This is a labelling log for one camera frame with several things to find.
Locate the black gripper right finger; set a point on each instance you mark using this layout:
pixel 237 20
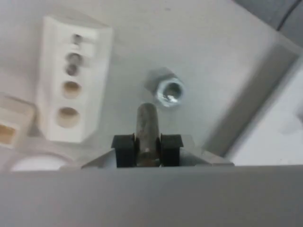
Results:
pixel 171 153

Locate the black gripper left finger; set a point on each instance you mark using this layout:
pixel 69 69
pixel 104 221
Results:
pixel 124 153

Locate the metal round peg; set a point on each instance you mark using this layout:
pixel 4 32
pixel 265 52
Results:
pixel 146 123

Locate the white round peg holder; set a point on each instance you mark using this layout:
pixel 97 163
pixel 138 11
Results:
pixel 52 94

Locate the metal hex nut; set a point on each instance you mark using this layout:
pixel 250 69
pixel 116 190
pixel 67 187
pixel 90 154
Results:
pixel 159 93

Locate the white large gear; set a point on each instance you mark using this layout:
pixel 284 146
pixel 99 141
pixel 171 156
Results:
pixel 35 164

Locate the white task board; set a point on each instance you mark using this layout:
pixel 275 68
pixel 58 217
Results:
pixel 272 130

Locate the beige cube holder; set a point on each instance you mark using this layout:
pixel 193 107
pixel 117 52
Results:
pixel 16 111

